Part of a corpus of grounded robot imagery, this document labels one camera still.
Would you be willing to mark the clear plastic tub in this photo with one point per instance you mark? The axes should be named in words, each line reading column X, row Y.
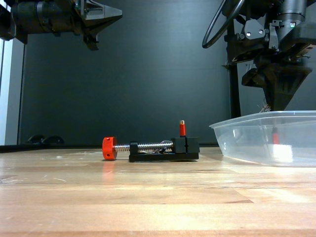
column 237, row 143

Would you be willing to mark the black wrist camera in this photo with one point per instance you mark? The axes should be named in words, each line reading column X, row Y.
column 303, row 37

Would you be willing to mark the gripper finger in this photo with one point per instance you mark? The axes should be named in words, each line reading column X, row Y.
column 269, row 84
column 112, row 12
column 288, row 84
column 97, row 26

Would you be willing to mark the black clamp hub red knob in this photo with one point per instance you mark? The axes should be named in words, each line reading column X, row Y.
column 163, row 156

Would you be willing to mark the black curved frame bracket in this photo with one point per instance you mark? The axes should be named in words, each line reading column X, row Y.
column 54, row 139
column 36, row 138

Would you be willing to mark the black wall post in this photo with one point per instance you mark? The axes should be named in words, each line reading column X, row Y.
column 235, row 93

